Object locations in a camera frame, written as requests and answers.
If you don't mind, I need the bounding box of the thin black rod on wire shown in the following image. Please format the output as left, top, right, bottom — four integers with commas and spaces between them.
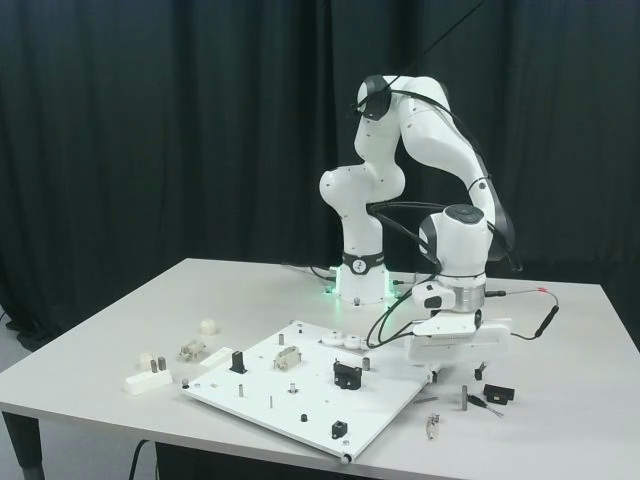
479, 285, 561, 341

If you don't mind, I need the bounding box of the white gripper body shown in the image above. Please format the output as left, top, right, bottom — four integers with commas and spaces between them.
407, 320, 514, 364

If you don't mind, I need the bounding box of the silver flange ring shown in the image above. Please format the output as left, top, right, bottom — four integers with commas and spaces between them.
452, 284, 487, 312

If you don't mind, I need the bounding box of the dark table leg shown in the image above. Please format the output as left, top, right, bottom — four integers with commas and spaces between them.
2, 412, 44, 480

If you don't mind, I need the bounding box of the black base cable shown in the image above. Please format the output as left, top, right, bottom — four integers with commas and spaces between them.
282, 263, 339, 284

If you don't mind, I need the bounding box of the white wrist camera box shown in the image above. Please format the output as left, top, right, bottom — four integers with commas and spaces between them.
412, 282, 457, 312

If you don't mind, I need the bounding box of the black overhead cable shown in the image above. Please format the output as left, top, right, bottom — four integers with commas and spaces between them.
347, 0, 454, 119

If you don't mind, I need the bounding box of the white task board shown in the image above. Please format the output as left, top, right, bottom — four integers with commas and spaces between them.
179, 319, 434, 464

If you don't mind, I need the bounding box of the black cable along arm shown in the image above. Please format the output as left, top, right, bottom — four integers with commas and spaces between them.
387, 82, 524, 274

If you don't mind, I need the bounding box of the flat white mounting plate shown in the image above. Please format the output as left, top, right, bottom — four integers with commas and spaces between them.
410, 310, 485, 337

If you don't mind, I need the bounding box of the black floor cable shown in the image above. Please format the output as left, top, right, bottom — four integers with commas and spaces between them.
130, 439, 159, 480

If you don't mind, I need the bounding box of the black under-table box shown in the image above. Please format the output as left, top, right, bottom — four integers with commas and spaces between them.
154, 442, 351, 480

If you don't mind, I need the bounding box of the black curtain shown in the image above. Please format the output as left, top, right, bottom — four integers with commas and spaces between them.
0, 0, 640, 336

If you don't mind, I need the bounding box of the black USB plug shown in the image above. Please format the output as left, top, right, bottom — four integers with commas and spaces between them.
483, 383, 516, 405

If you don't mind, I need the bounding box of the long white peg holder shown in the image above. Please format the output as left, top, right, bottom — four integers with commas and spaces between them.
122, 368, 174, 397

